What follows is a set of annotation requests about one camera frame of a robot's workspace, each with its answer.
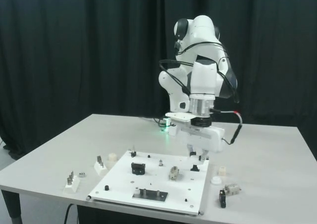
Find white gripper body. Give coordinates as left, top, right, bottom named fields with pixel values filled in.
left=173, top=123, right=225, bottom=153

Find white large gear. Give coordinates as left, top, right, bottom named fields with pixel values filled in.
left=191, top=154, right=207, bottom=167

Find flat white mounting plate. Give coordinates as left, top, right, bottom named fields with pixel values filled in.
left=165, top=112, right=196, bottom=123

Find metal cream connector plug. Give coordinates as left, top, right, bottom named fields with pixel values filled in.
left=224, top=183, right=242, bottom=193

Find white task board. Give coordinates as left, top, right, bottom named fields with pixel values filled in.
left=86, top=149, right=211, bottom=215

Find black D-SUB plug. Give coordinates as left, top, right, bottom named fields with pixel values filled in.
left=130, top=162, right=146, bottom=176

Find white peg holder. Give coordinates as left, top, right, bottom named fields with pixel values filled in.
left=63, top=179, right=81, bottom=194
left=93, top=161, right=108, bottom=176

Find black curtains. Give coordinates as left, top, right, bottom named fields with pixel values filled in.
left=0, top=0, right=317, bottom=158

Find dark table leg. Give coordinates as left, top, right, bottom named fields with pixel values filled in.
left=1, top=190, right=22, bottom=224

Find thin black rod on wire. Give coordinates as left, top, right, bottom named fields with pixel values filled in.
left=210, top=109, right=245, bottom=146

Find silver wrist ring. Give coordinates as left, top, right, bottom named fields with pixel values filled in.
left=189, top=99, right=215, bottom=117

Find black base cable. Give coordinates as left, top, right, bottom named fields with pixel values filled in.
left=141, top=116, right=165, bottom=125

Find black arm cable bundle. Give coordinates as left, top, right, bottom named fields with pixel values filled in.
left=158, top=42, right=240, bottom=105

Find thick black cable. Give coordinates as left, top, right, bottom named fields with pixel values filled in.
left=64, top=203, right=76, bottom=224

